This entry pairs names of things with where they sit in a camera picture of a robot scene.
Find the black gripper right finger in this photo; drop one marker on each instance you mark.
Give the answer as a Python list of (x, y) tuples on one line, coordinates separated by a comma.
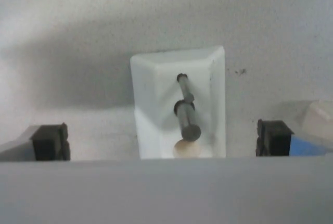
[(273, 140)]

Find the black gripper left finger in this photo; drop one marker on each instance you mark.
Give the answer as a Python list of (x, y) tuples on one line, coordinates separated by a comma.
[(49, 143)]

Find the thick metal round peg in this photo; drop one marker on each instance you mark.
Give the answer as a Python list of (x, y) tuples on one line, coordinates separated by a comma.
[(191, 131)]

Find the thin metal round peg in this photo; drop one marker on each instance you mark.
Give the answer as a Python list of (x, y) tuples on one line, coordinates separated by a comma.
[(185, 88)]

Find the white peg holder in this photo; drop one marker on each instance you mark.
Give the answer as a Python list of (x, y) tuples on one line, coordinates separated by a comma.
[(148, 104)]

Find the small white holder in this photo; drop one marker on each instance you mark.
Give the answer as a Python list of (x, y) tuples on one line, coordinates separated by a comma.
[(314, 117)]

